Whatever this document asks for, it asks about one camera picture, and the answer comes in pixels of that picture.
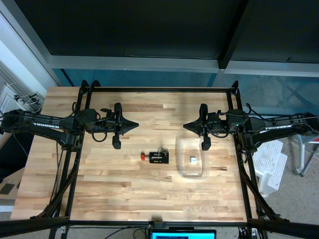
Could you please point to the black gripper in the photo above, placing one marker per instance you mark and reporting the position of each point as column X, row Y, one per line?
column 205, row 124
column 117, row 124

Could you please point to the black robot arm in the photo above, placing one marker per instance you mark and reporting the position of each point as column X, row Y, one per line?
column 274, row 128
column 45, row 124

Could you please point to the white hub block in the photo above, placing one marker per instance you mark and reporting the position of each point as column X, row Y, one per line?
column 193, row 160

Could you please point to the clear plastic tub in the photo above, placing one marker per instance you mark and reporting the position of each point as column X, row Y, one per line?
column 192, row 173

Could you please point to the white foam block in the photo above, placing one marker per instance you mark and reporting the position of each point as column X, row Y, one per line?
column 269, row 169

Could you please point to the white power strip with plugs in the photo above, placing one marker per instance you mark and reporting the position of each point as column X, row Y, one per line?
column 25, row 99

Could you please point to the laptop screen with blue edge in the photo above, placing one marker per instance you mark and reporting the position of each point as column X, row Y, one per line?
column 182, row 236

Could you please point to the grey metal stand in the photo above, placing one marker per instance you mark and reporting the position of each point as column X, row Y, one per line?
column 301, row 159

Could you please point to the brown cardboard box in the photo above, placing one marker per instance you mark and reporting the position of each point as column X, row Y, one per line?
column 12, row 178

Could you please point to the black table-level camera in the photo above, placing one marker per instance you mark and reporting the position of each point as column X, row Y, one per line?
column 157, row 224

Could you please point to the black aluminium frame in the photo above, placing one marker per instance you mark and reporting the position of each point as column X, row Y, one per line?
column 37, row 224

